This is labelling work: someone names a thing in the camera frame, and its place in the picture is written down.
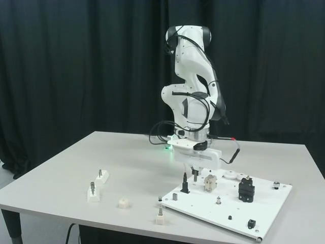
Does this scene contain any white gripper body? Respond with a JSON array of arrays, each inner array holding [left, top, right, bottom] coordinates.
[[174, 149, 222, 170]]

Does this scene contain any white peg holder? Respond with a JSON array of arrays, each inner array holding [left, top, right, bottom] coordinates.
[[94, 170, 110, 184], [87, 187, 102, 203]]

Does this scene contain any beige connector block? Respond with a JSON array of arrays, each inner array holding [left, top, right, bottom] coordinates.
[[204, 174, 218, 194]]

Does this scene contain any white task board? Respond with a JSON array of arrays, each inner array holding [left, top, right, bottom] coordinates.
[[161, 165, 292, 241]]

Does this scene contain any black D-SUB plug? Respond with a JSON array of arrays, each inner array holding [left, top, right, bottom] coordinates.
[[238, 176, 256, 204]]

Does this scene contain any small white cube holder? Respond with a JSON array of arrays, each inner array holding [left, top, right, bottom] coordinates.
[[117, 198, 133, 209]]

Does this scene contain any black curtain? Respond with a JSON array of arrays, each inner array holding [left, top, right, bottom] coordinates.
[[0, 0, 325, 178]]

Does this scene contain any black table leg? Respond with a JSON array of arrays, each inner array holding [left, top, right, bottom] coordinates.
[[1, 209, 21, 244]]

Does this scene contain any black plug with short cable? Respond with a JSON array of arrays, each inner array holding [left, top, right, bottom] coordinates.
[[180, 171, 190, 193]]

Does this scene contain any black looped wrist cable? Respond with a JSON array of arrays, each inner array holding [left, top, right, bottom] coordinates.
[[148, 121, 178, 145]]

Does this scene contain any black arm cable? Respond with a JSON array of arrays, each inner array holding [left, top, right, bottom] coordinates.
[[164, 30, 229, 138]]

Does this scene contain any black cable under table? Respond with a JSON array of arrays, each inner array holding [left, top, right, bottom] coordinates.
[[66, 223, 78, 244]]

